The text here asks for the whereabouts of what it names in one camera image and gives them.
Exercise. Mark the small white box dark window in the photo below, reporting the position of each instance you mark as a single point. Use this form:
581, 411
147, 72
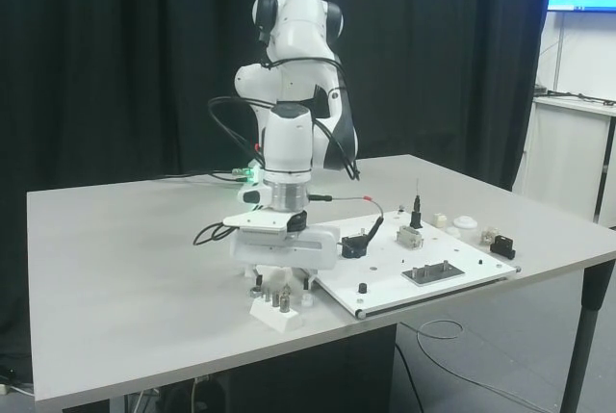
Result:
252, 195

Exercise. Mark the black panel under table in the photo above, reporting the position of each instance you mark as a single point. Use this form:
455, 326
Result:
240, 374

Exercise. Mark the small cream holder block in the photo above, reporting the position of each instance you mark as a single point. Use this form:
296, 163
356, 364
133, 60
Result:
440, 219

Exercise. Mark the flat white mount plate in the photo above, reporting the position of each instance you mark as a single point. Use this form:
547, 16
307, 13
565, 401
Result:
264, 223

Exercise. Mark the metal BNC plug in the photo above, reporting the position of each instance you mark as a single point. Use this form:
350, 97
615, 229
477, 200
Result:
287, 295

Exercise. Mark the white large gear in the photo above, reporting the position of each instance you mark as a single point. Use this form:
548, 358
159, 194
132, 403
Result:
466, 222

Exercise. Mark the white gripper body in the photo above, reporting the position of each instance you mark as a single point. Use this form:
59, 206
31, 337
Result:
289, 249

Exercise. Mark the black D-SUB plug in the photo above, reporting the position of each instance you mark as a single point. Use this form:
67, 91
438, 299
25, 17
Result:
503, 245

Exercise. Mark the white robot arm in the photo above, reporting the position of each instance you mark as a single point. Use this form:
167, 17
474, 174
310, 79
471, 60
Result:
298, 47

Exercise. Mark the metal waterproof plug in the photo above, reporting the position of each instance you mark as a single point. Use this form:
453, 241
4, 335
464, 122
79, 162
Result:
488, 235

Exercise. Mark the white task board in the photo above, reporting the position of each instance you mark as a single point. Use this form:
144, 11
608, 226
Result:
433, 264

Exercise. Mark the metal bolt nut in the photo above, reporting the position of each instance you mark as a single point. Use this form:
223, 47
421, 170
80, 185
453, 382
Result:
253, 293

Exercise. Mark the white cabinet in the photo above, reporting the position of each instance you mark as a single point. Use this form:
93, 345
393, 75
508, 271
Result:
568, 162

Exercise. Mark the dark grey table leg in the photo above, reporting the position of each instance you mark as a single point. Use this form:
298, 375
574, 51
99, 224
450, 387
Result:
589, 326

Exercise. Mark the white peg holder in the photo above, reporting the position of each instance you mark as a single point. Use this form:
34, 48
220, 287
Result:
279, 319

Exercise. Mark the metal round peg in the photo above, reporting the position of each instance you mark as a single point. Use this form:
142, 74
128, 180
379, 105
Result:
276, 300
266, 295

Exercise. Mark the black curtain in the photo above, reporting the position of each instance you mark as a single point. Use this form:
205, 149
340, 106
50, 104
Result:
120, 71

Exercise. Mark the black USB plug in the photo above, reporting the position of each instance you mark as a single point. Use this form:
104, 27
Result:
417, 214

